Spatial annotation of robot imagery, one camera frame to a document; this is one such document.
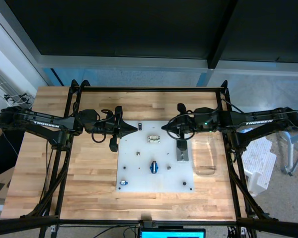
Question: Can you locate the grey metal stand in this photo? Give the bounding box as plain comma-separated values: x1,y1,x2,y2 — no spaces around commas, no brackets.
278,128,298,177

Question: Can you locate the black table-level camera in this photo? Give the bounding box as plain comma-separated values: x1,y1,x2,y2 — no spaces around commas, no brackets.
138,215,157,229

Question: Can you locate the laptop screen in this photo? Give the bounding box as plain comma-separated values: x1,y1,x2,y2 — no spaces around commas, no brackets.
138,228,207,238

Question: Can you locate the cardboard box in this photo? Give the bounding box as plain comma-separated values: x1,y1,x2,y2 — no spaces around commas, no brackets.
0,165,16,199

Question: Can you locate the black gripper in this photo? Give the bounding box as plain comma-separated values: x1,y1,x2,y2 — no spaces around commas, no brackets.
161,103,198,152
93,106,138,152

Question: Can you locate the cable bundle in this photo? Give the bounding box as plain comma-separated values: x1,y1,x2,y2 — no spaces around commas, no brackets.
2,92,33,106

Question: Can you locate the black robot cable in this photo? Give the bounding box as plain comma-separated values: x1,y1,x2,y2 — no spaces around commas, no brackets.
220,98,298,119
91,128,108,144
167,115,196,141

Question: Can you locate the blue round holder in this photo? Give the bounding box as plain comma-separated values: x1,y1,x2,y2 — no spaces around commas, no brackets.
148,160,160,175

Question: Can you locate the white taskboard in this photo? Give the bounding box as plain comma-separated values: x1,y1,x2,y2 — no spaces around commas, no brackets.
116,119,196,194

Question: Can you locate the black aluminium frame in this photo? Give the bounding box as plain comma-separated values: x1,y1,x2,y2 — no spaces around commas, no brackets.
0,79,298,238

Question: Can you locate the white foam block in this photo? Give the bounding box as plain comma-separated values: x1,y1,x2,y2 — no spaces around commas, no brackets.
240,135,278,198

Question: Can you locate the clear plastic tub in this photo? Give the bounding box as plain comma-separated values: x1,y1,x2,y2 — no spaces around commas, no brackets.
191,137,219,177

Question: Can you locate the grey metal block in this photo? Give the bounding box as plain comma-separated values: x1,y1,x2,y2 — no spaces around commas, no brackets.
176,148,190,162

